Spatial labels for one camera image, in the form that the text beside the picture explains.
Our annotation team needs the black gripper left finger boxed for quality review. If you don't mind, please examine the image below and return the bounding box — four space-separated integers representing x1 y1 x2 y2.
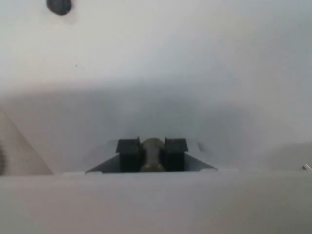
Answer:
85 136 141 174

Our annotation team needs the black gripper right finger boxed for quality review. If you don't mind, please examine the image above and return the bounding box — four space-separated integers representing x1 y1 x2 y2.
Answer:
164 136 218 173

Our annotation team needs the medium metal round peg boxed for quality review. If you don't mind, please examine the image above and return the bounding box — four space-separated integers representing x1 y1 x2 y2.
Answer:
139 137 167 173

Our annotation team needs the large metal round peg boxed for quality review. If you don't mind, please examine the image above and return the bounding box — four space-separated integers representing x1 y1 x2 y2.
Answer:
45 0 73 17

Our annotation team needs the white task board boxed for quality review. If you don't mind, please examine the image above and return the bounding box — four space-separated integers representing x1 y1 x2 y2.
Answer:
0 0 312 176

